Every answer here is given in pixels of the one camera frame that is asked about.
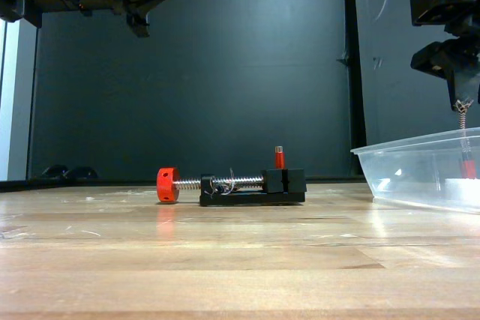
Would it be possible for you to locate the black frame rail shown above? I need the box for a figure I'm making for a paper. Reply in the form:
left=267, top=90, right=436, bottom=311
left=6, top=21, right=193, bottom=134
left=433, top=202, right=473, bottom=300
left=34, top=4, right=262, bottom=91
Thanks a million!
left=0, top=175, right=374, bottom=193

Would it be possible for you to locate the black vise with red knob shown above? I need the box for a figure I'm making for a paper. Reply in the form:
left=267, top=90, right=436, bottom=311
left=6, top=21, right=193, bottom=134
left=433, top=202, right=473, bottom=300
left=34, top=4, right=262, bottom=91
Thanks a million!
left=155, top=166, right=308, bottom=208

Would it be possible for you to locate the clear plastic tub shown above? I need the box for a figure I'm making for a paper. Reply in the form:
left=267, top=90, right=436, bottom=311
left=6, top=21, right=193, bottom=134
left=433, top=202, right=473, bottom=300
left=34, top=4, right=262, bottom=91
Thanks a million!
left=349, top=127, right=480, bottom=217

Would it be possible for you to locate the white foam pad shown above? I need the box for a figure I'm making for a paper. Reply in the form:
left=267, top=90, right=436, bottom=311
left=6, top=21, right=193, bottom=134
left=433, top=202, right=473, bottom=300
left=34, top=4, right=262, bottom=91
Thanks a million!
left=444, top=177, right=480, bottom=205

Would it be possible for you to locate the red RCA plug frayed cable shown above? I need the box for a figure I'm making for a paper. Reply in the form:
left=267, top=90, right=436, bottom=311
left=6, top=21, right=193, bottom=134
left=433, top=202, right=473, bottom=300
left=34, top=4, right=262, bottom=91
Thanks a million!
left=454, top=98, right=478, bottom=180

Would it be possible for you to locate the red RCA socket braided cable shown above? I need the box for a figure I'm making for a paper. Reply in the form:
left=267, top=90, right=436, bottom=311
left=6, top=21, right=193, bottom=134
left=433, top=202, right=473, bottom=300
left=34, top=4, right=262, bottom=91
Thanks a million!
left=208, top=145, right=287, bottom=198

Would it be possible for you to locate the black vertical post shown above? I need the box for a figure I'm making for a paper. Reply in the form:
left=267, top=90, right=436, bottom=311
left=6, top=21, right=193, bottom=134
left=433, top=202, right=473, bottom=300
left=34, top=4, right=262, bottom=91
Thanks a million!
left=340, top=0, right=368, bottom=179

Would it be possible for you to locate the black corner bracket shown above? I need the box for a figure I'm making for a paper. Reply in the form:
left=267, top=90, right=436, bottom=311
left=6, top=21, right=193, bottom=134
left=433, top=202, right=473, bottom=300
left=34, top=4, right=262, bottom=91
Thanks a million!
left=40, top=164, right=71, bottom=181
left=64, top=165, right=99, bottom=181

